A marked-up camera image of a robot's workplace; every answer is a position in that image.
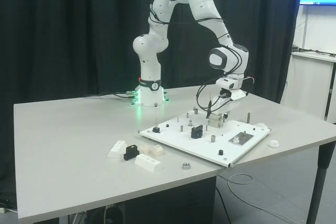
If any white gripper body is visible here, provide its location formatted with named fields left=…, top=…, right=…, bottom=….
left=211, top=94, right=238, bottom=116

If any white peg holder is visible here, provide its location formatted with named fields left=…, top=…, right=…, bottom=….
left=107, top=140, right=127, bottom=159
left=134, top=154, right=164, bottom=174

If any thin black rod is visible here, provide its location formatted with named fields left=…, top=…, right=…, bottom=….
left=206, top=91, right=213, bottom=118

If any black D-SUB plug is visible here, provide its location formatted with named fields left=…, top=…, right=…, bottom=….
left=123, top=144, right=140, bottom=161
left=191, top=124, right=204, bottom=140

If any white task board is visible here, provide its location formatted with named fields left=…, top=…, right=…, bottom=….
left=137, top=114, right=272, bottom=168

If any translucent white plug block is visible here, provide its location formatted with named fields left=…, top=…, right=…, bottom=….
left=150, top=144, right=165, bottom=157
left=138, top=144, right=152, bottom=155

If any white cabinet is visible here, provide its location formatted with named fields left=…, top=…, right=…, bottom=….
left=281, top=50, right=336, bottom=124

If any black table leg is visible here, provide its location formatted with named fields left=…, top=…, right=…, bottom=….
left=307, top=143, right=332, bottom=224

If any black curtain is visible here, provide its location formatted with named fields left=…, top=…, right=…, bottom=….
left=0, top=0, right=308, bottom=109

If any black looped gripper cable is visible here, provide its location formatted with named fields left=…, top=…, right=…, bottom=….
left=196, top=77, right=222, bottom=112

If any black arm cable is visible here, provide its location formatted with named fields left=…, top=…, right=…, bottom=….
left=193, top=16, right=249, bottom=78

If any grey cable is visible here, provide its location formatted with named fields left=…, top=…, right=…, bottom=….
left=219, top=173, right=310, bottom=224

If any black base cable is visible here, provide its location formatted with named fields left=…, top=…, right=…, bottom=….
left=85, top=91, right=138, bottom=100

